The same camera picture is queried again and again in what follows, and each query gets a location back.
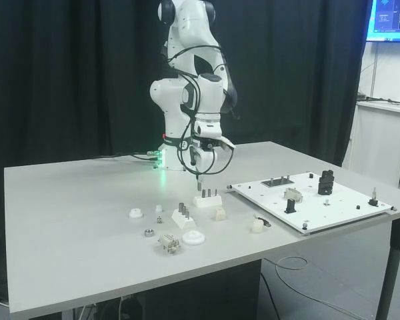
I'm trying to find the white task board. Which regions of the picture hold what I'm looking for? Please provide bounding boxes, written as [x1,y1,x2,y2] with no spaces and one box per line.
[225,171,398,237]

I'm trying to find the white cabinet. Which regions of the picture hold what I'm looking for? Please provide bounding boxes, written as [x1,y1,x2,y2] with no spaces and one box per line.
[341,98,400,194]

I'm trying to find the blue screen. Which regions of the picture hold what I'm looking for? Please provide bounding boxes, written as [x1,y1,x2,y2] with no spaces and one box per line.
[365,0,400,43]

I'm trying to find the black table leg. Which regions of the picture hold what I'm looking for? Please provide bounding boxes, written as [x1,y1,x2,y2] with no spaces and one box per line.
[375,213,400,320]

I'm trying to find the white peg holder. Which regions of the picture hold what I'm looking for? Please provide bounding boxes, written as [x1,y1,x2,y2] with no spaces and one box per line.
[192,195,225,209]
[171,208,197,230]

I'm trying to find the black base cable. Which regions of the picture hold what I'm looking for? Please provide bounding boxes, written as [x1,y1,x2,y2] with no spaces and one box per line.
[98,150,161,163]

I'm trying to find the black D-SUB plug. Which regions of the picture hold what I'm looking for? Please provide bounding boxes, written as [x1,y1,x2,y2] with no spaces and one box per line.
[318,169,335,196]

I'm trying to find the beige waterproof plug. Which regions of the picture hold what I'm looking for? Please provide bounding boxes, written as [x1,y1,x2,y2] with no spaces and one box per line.
[156,235,183,255]

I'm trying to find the thin grey cable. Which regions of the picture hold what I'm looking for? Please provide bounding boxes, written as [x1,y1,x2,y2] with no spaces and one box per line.
[265,255,387,320]

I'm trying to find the black curtains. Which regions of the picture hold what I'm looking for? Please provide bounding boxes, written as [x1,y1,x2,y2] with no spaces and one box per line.
[0,0,377,301]

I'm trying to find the black thin cable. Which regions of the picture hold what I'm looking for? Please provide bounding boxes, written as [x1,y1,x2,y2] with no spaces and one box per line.
[357,94,400,109]

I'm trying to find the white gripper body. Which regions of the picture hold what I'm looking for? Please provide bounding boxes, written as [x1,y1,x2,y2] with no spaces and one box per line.
[188,146,223,175]

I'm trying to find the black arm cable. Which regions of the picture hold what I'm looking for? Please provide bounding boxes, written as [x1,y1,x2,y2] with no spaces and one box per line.
[161,45,227,177]

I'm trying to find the white large gear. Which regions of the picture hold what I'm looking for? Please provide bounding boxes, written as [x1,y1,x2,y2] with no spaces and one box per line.
[182,230,206,247]

